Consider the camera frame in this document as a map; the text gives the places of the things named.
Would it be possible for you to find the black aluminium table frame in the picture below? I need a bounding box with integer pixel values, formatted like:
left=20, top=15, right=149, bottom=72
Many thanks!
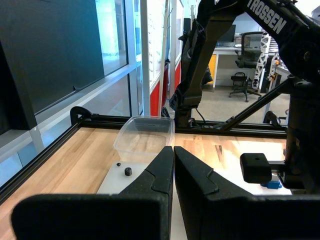
left=0, top=77, right=291, bottom=201

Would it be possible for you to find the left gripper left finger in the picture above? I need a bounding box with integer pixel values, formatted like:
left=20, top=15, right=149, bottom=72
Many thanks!
left=11, top=145, right=175, bottom=240

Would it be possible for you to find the black monitor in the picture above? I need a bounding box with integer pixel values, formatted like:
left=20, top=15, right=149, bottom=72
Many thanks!
left=218, top=24, right=237, bottom=48

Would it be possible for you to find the black window post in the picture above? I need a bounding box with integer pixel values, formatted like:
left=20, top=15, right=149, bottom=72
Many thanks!
left=0, top=41, right=38, bottom=137

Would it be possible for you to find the white lattice stand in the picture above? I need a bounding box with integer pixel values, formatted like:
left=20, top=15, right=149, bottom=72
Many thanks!
left=251, top=31, right=273, bottom=91

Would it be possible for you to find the white desk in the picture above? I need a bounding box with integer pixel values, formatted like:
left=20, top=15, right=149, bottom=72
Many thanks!
left=211, top=45, right=267, bottom=88

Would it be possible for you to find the white board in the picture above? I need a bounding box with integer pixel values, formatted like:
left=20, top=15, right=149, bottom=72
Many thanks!
left=96, top=159, right=293, bottom=240

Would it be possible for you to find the yellow cabinet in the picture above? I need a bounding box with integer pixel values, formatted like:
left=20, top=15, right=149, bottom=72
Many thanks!
left=208, top=53, right=217, bottom=86

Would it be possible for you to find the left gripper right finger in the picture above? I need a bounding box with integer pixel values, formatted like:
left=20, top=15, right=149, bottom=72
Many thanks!
left=174, top=146, right=320, bottom=240

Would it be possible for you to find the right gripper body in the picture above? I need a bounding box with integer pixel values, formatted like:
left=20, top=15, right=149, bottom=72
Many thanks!
left=239, top=149, right=320, bottom=193

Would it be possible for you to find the clear plastic tub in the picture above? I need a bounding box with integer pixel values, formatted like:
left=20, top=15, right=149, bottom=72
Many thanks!
left=113, top=115, right=176, bottom=166

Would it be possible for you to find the small blue block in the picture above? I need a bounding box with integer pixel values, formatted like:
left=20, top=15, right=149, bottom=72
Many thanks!
left=260, top=180, right=283, bottom=190

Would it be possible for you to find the black office chair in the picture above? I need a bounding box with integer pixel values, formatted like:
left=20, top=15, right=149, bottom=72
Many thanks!
left=228, top=31, right=263, bottom=103

